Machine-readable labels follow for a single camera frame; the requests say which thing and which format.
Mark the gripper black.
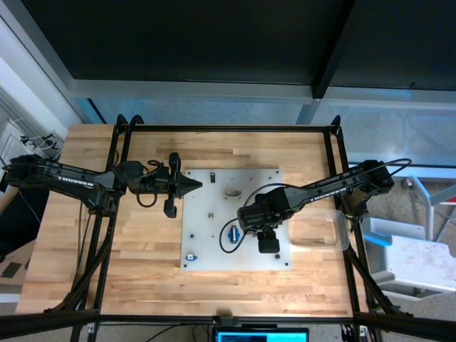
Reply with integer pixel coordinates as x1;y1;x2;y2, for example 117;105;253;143
237;202;286;232
142;152;203;219

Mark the white taskboard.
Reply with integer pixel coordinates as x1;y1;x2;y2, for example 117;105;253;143
180;167;293;272

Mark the blue round connector holder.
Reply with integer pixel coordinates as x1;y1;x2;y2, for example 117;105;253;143
225;225;244;247

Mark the clear plastic tub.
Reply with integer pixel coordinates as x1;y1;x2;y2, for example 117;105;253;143
287;209;350;252

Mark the laptop screen with blue edge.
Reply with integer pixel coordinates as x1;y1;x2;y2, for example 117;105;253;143
212;327;310;342

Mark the white step stool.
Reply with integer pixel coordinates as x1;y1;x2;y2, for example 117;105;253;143
363;215;456;302

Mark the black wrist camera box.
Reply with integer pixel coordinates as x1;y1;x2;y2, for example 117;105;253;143
256;237;281;254

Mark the black table frame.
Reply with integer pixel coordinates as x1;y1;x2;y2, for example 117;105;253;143
0;113;456;342

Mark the black table-level camera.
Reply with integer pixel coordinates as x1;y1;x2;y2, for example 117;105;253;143
214;309;240;326

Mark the white and black cable bundle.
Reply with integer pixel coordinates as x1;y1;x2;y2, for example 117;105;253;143
19;133;63;160

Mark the black wall pillar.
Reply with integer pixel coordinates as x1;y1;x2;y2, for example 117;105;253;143
311;0;357;100

